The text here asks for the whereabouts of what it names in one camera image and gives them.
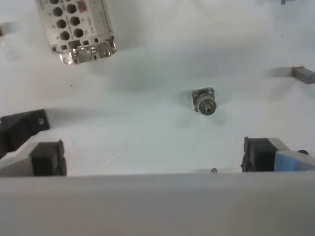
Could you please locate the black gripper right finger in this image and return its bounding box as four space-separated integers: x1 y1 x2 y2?
240 136 315 173

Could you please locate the black USB plug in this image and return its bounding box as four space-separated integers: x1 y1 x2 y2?
0 115 34 160

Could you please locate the metal BNC plug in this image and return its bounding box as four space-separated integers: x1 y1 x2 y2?
196 96 219 118

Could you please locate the white task board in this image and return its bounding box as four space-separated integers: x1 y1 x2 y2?
0 0 315 177

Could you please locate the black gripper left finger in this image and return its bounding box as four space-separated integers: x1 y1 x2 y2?
0 139 67 177

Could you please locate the beige waterproof plug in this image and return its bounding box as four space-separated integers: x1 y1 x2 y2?
35 0 118 66

